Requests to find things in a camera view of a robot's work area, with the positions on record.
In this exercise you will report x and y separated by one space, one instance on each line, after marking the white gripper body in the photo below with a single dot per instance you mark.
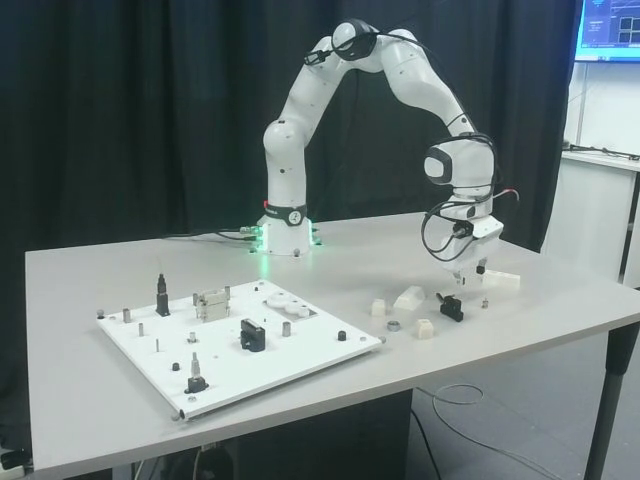
462 255

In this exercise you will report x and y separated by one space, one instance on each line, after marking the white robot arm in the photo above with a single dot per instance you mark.
400 75

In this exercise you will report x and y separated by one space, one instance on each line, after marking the metal round peg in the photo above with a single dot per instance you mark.
287 330

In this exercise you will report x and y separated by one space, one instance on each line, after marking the wide metal peg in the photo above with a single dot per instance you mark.
126 316

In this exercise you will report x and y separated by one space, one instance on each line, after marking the long white holder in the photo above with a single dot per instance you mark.
409 298
502 280

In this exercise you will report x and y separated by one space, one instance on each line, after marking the small white holder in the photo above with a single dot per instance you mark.
379 307
424 328

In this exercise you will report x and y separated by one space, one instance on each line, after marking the white medium gear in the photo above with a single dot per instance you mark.
300 310

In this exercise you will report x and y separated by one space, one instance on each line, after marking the dark table leg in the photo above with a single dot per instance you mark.
607 400

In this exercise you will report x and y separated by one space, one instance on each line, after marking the white large gear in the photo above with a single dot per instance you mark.
277 301

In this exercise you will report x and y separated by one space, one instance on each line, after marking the black box under table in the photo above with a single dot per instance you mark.
325 440

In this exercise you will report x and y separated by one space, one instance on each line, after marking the black D-SUB plug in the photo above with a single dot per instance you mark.
252 334

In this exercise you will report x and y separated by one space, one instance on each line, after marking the white task board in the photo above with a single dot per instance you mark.
225 365

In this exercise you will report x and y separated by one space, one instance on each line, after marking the blue screen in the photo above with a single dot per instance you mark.
610 30

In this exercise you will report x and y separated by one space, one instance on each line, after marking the black waterproof plug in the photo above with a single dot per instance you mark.
163 297

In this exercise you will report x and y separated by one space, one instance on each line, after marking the black curtain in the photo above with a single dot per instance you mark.
150 125

